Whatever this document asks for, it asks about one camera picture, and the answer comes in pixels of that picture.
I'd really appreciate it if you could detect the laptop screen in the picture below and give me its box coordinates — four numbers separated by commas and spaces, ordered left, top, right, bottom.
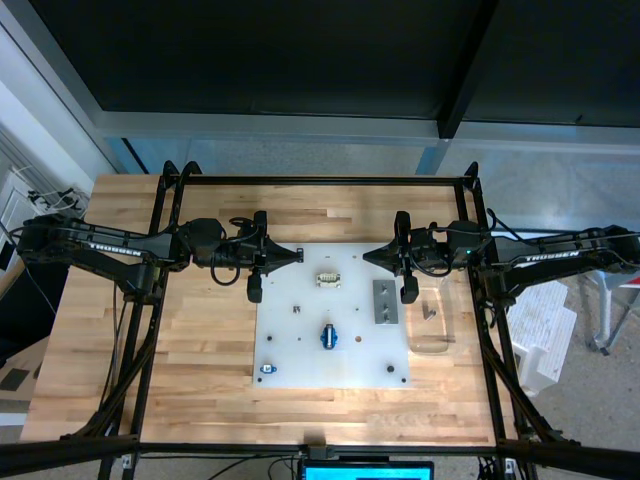
298, 460, 435, 480

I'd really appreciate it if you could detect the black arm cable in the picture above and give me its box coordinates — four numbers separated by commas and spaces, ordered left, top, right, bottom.
429, 208, 531, 251
209, 215, 254, 287

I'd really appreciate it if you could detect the grey metal stand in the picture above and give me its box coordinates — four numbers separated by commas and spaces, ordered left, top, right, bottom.
579, 272, 640, 357

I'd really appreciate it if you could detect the tangle of cables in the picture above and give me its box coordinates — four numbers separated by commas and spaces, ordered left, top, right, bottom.
24, 185, 90, 212

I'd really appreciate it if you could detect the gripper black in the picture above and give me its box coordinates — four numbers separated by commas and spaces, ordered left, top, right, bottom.
363, 210, 450, 306
222, 211, 297, 304

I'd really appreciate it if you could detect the black table frame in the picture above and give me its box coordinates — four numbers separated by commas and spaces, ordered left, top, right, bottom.
0, 159, 640, 480

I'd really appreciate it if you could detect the clear plastic tub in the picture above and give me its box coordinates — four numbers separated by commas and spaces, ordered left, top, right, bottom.
407, 279, 454, 357

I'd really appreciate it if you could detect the blue round mount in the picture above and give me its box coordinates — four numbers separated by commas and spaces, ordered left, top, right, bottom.
316, 323, 342, 352

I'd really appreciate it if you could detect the white cabinet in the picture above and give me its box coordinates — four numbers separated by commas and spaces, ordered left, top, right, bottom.
0, 167, 39, 241

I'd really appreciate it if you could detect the white foam block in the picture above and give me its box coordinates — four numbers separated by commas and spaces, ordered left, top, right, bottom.
504, 282, 580, 400

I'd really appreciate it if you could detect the white taskboard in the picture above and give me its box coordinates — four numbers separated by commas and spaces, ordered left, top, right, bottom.
252, 243, 413, 390

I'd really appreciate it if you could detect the grey aluminium block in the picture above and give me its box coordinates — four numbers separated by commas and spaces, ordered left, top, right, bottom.
372, 278, 400, 326

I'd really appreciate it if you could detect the cardboard box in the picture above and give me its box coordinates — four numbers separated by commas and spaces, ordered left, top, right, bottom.
0, 335, 51, 404

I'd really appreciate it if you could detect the black vertical post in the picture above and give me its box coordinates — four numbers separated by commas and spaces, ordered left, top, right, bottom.
437, 0, 501, 140

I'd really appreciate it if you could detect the small black table camera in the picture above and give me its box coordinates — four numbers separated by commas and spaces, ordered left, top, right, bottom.
305, 433, 331, 460

